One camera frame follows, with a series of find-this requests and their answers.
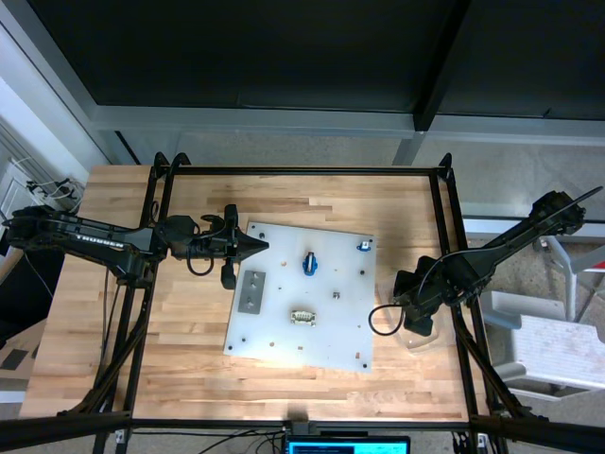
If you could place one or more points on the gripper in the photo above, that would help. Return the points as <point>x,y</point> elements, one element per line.
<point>230,246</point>
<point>416,307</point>

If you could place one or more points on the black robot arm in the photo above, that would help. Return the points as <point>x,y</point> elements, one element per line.
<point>94,239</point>
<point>496,248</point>

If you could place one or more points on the large blue connector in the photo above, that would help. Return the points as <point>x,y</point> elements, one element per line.
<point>309,269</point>

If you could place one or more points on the small blue white connector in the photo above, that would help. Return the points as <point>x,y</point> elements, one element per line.
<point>364,246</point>

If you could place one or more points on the beige connector base housing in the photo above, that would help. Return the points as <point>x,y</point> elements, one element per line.
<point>302,317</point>

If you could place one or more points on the clear plastic tub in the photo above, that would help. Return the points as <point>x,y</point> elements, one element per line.
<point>427,346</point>

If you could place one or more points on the grey aluminium plate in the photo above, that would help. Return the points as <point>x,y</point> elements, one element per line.
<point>258,305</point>

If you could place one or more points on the white mounting board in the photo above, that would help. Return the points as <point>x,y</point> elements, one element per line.
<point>283,326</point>

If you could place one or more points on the white step stool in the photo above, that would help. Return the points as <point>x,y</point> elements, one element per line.
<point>553,350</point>

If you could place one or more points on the laptop screen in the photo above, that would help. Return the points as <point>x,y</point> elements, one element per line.
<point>345,447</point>

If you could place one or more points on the cardboard box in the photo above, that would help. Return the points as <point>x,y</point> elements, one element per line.
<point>28,333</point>

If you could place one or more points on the black window pillar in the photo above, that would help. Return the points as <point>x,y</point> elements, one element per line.
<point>439,71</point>

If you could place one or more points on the black table frame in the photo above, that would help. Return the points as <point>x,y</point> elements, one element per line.
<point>302,170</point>

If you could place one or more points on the grey window frame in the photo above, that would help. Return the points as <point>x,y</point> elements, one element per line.
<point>283,120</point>

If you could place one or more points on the black camera on frame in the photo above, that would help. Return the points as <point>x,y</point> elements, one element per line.
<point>301,423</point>

